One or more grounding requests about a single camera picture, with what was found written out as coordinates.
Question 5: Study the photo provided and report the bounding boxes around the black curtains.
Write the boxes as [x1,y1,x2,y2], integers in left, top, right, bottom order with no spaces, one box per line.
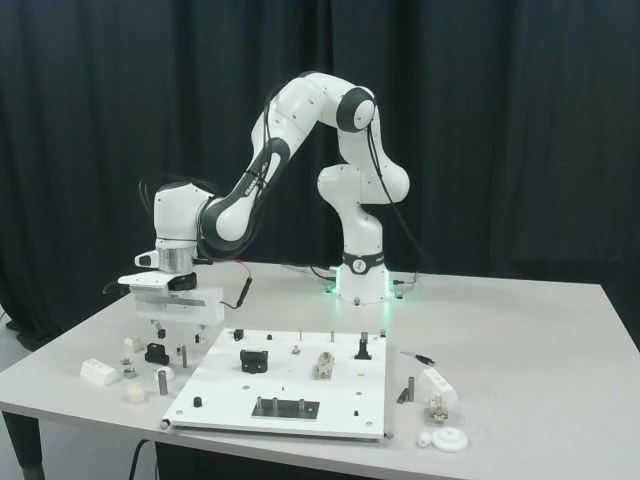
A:
[0,0,640,334]

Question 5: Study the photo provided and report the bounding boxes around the dark table leg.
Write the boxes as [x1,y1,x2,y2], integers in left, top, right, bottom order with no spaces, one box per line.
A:
[1,411,45,480]

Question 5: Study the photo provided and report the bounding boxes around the beige metal board connector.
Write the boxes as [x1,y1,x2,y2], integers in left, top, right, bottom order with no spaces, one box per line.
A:
[311,350,336,382]

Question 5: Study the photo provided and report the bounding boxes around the flat white mounting plate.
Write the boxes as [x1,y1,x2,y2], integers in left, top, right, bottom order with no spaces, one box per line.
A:
[116,272,172,293]

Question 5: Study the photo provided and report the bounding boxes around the white holder with holes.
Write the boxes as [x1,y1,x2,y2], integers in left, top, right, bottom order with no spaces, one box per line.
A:
[79,356,123,388]
[419,368,459,402]

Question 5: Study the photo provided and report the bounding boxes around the thin black rod on wire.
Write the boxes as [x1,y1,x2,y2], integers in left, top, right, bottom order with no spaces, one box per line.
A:
[236,272,255,309]

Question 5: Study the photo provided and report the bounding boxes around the white task board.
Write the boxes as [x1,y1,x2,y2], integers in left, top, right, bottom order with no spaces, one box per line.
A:
[160,326,395,444]

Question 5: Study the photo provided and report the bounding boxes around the white large gear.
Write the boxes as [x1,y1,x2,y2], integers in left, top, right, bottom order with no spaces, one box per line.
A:
[431,427,471,454]

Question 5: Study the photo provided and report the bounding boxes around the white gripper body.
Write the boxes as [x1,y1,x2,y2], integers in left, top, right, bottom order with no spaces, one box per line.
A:
[133,285,225,325]

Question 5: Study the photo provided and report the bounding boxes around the black floor cable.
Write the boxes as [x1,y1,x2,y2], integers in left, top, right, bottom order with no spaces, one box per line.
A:
[129,438,152,480]

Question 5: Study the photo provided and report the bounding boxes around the black USB plug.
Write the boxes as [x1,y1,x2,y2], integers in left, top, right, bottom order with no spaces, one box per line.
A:
[353,331,373,362]

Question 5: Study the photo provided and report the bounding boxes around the black base cable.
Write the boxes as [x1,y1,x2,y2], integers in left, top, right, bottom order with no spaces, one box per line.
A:
[281,261,342,282]

